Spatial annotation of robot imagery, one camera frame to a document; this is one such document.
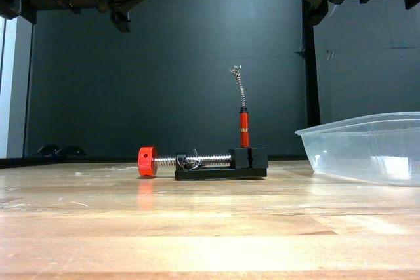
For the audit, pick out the clear plastic tub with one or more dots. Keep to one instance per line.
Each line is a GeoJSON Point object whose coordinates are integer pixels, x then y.
{"type": "Point", "coordinates": [361, 149]}

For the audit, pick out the black clamp with red knob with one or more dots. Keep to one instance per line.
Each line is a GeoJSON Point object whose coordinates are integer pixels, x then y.
{"type": "Point", "coordinates": [249, 162]}

